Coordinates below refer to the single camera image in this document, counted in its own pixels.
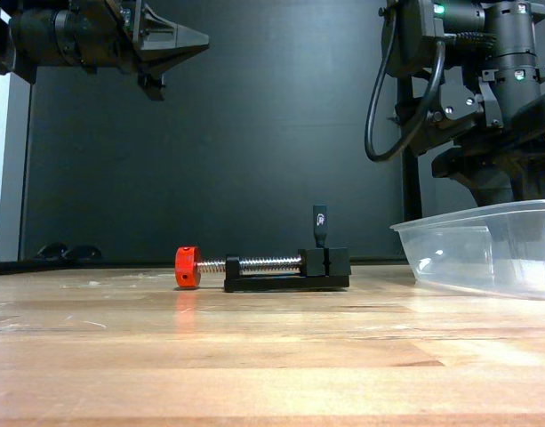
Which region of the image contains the black curved frame bracket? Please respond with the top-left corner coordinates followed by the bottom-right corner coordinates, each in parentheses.
top-left (36, 242), bottom-right (69, 262)
top-left (63, 244), bottom-right (103, 262)

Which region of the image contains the black vise with red knob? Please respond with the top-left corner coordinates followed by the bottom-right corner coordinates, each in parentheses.
top-left (173, 246), bottom-right (351, 294)

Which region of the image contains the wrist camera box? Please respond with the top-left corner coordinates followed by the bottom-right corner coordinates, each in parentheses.
top-left (395, 79), bottom-right (504, 157)

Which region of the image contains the clear plastic tub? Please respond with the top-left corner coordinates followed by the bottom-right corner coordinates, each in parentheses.
top-left (389, 198), bottom-right (545, 302)

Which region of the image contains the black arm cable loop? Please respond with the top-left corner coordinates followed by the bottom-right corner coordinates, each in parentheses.
top-left (364, 6), bottom-right (447, 164)

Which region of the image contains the black vertical pillar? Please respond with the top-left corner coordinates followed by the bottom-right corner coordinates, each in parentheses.
top-left (395, 75), bottom-right (423, 220)

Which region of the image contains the black aluminium table frame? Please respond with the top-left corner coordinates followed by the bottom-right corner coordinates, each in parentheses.
top-left (0, 259), bottom-right (415, 278)

